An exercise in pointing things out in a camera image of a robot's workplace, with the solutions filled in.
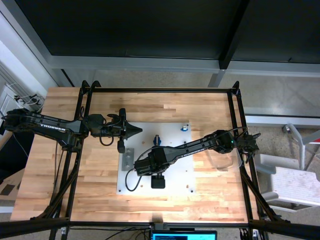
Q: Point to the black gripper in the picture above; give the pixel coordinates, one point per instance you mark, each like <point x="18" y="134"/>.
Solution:
<point x="122" y="130"/>
<point x="143" y="168"/>

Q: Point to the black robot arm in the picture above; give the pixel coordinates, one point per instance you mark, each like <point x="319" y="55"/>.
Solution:
<point x="195" y="147"/>
<point x="50" y="126"/>

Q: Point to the grey metal plate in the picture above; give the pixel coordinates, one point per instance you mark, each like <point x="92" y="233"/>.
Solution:
<point x="128" y="161"/>

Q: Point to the blue socket with metal bar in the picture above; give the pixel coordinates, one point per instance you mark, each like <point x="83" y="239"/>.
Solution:
<point x="156" y="140"/>

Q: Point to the white board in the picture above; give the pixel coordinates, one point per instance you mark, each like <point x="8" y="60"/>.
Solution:
<point x="175" y="180"/>

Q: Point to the blue socket with white cube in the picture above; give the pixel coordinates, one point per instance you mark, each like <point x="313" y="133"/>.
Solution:
<point x="184" y="128"/>

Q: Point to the screen with blue edge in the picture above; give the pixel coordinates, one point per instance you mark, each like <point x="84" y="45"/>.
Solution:
<point x="182" y="236"/>

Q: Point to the clear plastic tub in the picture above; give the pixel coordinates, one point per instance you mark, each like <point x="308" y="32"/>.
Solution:
<point x="222" y="162"/>

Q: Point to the power strip with plugs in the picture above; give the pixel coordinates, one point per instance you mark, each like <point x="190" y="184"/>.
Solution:
<point x="25" y="99"/>

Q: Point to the cardboard box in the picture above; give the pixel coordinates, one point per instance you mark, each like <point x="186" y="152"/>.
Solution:
<point x="10" y="185"/>

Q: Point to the white step stool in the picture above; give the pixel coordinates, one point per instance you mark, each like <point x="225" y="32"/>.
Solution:
<point x="295" y="185"/>

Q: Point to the white metal stand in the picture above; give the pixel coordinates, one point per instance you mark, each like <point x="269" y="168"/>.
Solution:
<point x="302" y="155"/>

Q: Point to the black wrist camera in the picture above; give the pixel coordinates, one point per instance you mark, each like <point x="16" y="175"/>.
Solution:
<point x="158" y="182"/>

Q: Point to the black metal frame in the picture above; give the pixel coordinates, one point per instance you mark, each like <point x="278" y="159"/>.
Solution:
<point x="160" y="90"/>

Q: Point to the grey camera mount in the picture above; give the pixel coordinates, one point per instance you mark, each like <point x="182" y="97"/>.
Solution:
<point x="160" y="225"/>

